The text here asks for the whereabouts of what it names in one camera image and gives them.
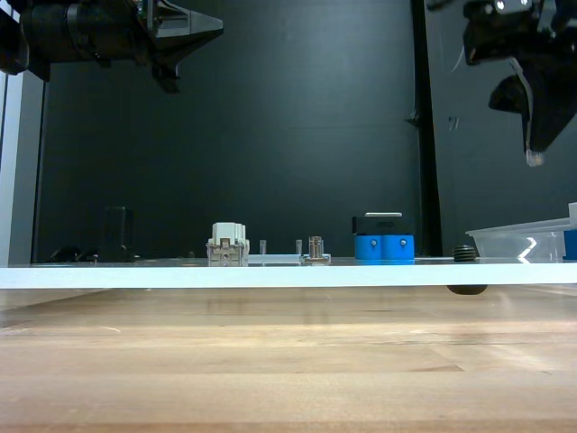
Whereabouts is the rj45 connector with white cable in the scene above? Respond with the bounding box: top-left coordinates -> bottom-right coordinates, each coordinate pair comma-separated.
508,58 -> 545,170

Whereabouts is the black connector housing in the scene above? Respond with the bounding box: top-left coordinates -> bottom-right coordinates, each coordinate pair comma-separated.
352,214 -> 417,237

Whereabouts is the beige grey connector housing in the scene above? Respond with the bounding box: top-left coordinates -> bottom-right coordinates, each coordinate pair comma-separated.
205,221 -> 252,268

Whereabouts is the metal coaxial connector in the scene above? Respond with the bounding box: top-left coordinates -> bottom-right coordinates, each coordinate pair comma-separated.
301,234 -> 334,267

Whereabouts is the clear plastic tub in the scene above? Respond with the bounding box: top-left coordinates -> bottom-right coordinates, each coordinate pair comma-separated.
464,216 -> 577,263

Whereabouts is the black upright block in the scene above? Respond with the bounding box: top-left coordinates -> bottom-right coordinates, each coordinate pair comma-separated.
102,206 -> 136,263

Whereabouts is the black rubber foot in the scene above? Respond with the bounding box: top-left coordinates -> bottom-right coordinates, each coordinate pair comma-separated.
445,283 -> 490,297

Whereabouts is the black low clamp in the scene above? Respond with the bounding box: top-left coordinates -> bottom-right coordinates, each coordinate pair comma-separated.
50,245 -> 101,264

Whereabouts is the clear acrylic bar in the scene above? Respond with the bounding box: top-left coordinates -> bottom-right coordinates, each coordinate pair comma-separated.
248,253 -> 303,265

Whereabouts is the white board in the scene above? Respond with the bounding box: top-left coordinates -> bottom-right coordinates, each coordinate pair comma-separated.
0,256 -> 577,290

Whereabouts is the thin white wire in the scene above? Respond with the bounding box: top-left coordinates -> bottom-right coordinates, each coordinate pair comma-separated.
450,44 -> 467,76

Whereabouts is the black frame post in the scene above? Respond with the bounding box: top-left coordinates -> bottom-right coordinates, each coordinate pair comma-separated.
404,0 -> 444,257

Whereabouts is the grey frame post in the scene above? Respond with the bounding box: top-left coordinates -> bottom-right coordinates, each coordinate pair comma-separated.
0,70 -> 47,265

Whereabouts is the blue double mount block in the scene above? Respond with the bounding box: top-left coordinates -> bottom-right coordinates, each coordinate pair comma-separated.
353,233 -> 417,263

